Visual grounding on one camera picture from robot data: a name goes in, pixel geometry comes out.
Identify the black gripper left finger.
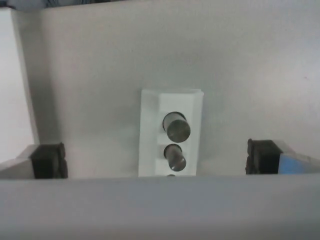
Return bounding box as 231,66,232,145
0,141,69,180

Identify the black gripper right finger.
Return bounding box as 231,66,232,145
246,138,320,176

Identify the medium metal round peg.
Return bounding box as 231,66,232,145
163,143,187,172

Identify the large metal round peg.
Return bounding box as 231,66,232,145
162,111,192,144

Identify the white peg holder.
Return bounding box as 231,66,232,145
137,87,204,178

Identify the white task board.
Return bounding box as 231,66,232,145
0,6,42,164

